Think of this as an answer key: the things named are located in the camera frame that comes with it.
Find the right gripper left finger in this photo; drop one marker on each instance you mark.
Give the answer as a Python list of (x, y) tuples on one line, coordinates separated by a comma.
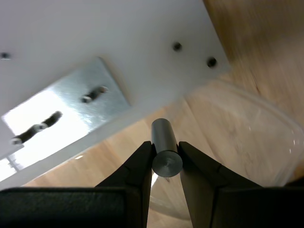
[(83, 206)]

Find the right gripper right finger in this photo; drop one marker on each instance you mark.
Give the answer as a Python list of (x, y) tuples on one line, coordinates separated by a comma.
[(237, 206)]

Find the large steel cylinder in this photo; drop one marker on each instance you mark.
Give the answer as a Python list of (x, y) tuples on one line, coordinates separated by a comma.
[(166, 142)]

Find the small steel cylinder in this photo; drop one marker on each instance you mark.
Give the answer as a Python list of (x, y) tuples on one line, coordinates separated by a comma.
[(47, 122), (93, 94)]

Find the clear plastic tub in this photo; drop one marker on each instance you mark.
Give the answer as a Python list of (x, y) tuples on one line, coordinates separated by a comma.
[(237, 133)]

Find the grey metal plate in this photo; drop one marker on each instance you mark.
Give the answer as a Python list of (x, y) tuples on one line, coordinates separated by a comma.
[(78, 80)]

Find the black board screw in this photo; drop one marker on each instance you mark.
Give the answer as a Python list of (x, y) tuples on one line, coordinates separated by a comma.
[(177, 46), (211, 62), (4, 55)]

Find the white board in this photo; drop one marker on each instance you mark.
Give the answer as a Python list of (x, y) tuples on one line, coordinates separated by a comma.
[(118, 28)]

